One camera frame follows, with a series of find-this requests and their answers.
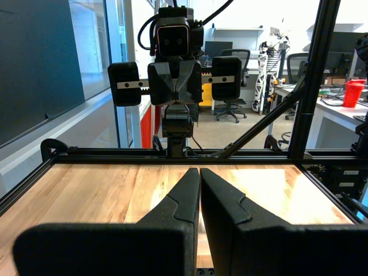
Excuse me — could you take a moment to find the white desk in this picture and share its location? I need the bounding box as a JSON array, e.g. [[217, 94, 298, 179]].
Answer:
[[274, 85, 368, 150]]

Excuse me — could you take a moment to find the small black computer monitor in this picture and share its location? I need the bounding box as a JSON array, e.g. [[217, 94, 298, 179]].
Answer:
[[204, 41, 233, 58]]

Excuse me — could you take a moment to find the yellow drawer cabinet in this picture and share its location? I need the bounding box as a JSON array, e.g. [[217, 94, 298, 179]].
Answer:
[[201, 83, 213, 107]]

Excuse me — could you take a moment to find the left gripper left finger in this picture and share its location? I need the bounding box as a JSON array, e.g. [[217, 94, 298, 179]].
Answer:
[[13, 168, 201, 276]]

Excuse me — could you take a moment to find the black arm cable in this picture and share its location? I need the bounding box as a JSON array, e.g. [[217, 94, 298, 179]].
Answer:
[[202, 0, 234, 26]]

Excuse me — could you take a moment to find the red plastic jug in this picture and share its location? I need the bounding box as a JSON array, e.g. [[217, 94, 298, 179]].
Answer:
[[342, 79, 368, 109]]

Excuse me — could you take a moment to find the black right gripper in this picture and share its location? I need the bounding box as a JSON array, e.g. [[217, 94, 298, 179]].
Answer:
[[108, 56, 242, 107]]

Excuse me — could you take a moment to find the red panel cabinet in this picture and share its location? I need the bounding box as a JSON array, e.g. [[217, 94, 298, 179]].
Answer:
[[140, 105, 162, 149]]

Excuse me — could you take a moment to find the black box with white labels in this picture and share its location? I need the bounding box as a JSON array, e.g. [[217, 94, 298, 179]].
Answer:
[[327, 165, 363, 192]]

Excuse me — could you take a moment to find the black mesh office chair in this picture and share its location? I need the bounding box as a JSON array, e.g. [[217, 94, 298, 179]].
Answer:
[[284, 52, 311, 121], [214, 48, 250, 124]]

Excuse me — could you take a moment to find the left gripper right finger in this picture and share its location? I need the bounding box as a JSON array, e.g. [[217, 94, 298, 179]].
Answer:
[[200, 168, 368, 276]]

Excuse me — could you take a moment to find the white wall shelf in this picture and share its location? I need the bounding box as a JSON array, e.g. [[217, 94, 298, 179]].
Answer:
[[212, 26, 265, 47]]

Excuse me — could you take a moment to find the large black computer monitor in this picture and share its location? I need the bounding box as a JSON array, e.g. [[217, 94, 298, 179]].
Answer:
[[326, 31, 368, 80]]

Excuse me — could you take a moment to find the black right gripper cable loop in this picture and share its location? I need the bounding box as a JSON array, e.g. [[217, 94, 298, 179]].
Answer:
[[137, 14, 159, 58]]

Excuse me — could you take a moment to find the black aluminium frame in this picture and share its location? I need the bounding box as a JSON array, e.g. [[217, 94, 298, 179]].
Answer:
[[0, 0, 368, 224]]

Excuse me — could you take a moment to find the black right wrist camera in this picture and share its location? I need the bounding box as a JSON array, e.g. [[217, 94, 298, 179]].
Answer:
[[156, 7, 195, 58]]

